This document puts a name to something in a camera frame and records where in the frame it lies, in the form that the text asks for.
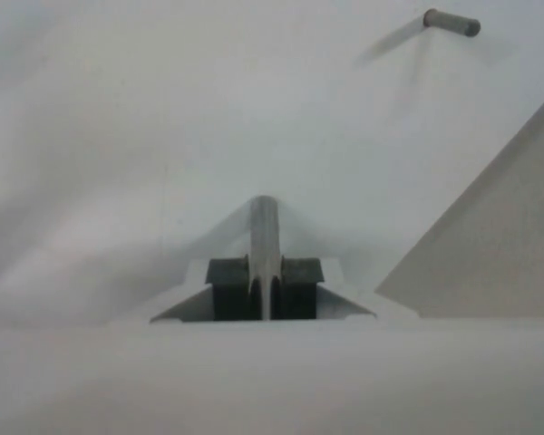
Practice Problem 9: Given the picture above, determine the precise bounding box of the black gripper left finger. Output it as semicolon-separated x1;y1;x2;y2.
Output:
148;256;261;324

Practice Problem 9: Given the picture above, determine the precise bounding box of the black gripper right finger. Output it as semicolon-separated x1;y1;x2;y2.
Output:
270;256;377;321

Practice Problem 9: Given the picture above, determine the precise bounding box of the thin metal round peg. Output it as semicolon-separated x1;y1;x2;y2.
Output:
422;7;481;38

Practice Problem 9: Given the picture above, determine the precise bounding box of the white task board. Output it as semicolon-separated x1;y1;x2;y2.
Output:
0;0;544;327

